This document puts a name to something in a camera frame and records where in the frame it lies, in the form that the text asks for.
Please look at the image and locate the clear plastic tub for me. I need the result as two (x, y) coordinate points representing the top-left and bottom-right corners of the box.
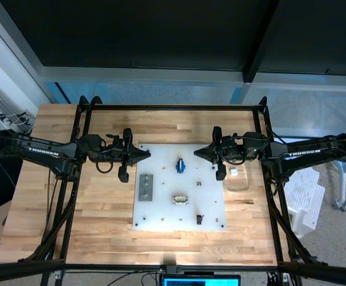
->
(224, 165), (250, 194)

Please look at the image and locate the black table camera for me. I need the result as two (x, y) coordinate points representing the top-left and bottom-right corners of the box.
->
(163, 263), (182, 275)

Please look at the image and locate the blue plastic connector mount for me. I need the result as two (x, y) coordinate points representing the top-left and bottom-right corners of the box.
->
(174, 158), (187, 175)

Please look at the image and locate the black aluminium frame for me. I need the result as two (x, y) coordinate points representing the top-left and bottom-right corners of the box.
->
(0, 95), (346, 286)

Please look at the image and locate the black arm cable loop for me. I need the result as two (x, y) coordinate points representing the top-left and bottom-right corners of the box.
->
(96, 159), (114, 174)

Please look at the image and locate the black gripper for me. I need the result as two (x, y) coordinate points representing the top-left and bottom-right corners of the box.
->
(194, 126), (232, 182)
(112, 128), (152, 184)

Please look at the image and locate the beige multi-pin connector housing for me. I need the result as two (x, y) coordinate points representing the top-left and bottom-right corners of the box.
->
(172, 194), (191, 207)

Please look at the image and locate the black camera cable loop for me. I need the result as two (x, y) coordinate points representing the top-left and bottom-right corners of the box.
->
(220, 154), (245, 165)

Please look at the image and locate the blue-edged screen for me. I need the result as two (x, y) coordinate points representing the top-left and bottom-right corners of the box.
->
(160, 273), (241, 286)

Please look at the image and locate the grey metal plate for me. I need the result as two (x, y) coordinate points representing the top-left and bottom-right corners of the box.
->
(136, 173), (155, 203)

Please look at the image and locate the black equipment case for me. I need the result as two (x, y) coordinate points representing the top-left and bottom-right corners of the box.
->
(0, 157), (23, 215)

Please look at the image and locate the white task board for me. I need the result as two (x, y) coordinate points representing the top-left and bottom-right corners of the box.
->
(130, 143), (227, 232)

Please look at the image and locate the white foam packing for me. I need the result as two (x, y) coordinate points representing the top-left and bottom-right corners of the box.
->
(282, 168), (327, 240)

